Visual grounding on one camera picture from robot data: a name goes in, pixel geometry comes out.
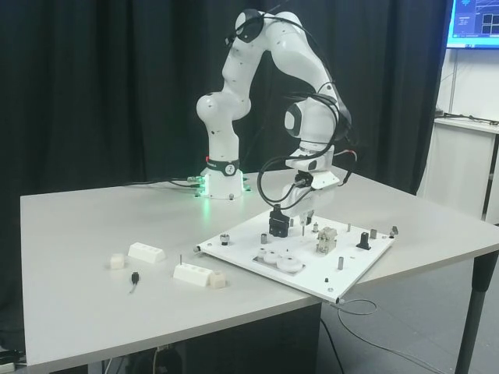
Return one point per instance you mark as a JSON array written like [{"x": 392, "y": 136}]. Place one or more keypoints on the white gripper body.
[{"x": 298, "y": 202}]

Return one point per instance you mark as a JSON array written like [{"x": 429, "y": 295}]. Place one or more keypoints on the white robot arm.
[{"x": 238, "y": 117}]

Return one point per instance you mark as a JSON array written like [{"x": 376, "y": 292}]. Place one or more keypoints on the white peg holder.
[
  {"x": 191, "y": 274},
  {"x": 146, "y": 253}
]

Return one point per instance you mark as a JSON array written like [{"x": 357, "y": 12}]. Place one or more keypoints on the metal waterproof plug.
[{"x": 316, "y": 227}]

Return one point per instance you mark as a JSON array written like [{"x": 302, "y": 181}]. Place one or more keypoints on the black D-SUB plug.
[{"x": 278, "y": 226}]

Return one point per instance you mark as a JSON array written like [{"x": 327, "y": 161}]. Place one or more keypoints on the beige Ethernet plug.
[{"x": 326, "y": 239}]

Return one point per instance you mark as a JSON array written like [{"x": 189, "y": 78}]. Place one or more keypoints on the white large gear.
[{"x": 288, "y": 265}]

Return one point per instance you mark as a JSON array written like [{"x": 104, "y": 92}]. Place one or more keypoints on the white medium gear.
[{"x": 269, "y": 258}]

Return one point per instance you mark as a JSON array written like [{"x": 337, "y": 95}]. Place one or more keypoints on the white task board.
[{"x": 351, "y": 274}]

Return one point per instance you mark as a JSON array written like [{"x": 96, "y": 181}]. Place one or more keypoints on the metal BNC plug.
[{"x": 225, "y": 238}]

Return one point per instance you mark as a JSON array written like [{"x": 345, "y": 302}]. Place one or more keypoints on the small white cube holder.
[
  {"x": 117, "y": 262},
  {"x": 216, "y": 280}
]

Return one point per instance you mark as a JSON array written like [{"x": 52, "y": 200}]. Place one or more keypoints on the white cabinet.
[{"x": 460, "y": 167}]

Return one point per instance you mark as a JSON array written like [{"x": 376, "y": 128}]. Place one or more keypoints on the dark grey table leg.
[{"x": 473, "y": 311}]

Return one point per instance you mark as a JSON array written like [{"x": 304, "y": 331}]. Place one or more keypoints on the blue screen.
[{"x": 473, "y": 23}]

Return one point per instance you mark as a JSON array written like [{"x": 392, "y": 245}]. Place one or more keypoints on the black curtain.
[{"x": 78, "y": 58}]

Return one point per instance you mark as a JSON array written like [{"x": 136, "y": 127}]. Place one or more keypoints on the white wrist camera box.
[{"x": 308, "y": 163}]

